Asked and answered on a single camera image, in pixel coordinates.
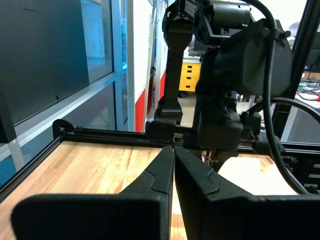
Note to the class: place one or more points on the yellow drawer cabinet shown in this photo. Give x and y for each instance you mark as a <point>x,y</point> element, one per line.
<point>190,77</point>

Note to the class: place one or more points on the grey aluminium window rail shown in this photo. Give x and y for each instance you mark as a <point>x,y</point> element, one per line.
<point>75,98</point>

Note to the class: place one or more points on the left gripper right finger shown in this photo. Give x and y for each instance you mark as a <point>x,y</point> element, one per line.
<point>237,220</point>

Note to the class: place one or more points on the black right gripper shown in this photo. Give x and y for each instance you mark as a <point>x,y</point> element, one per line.
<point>217,132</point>

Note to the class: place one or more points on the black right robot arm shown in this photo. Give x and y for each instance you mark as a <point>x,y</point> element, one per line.
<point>175,75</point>

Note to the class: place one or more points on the black metal table frame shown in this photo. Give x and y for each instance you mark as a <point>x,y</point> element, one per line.
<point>100,135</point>

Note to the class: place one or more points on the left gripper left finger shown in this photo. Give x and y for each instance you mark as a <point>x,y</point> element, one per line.
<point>100,217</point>

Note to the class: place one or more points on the white office desk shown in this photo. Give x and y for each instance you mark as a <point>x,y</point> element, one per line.
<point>310,98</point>

